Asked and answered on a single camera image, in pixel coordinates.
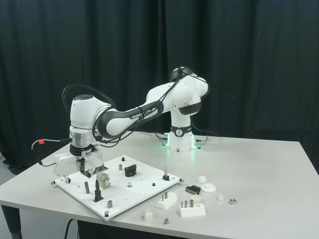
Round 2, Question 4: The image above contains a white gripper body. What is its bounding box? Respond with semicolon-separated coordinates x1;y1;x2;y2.
53;151;104;178

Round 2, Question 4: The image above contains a black curtain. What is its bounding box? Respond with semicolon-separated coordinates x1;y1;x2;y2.
0;0;319;172

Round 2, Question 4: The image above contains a black D-SUB plug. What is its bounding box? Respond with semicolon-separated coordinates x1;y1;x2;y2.
185;185;201;196

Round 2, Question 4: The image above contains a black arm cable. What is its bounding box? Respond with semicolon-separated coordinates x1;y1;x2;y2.
62;84;120;118
91;67;200;148

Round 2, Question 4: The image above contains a white task board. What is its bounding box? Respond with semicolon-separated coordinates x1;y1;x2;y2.
51;155;185;221

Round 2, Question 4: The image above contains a white peg holder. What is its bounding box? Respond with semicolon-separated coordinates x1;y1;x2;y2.
177;200;206;220
155;191;178;211

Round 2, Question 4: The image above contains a black cable under table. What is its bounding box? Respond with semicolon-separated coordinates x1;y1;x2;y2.
65;213;76;239

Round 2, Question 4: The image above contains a black table leg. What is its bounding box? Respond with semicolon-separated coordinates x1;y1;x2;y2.
0;205;21;239

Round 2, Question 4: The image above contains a white large gear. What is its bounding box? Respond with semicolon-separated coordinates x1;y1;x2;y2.
201;183;216;194

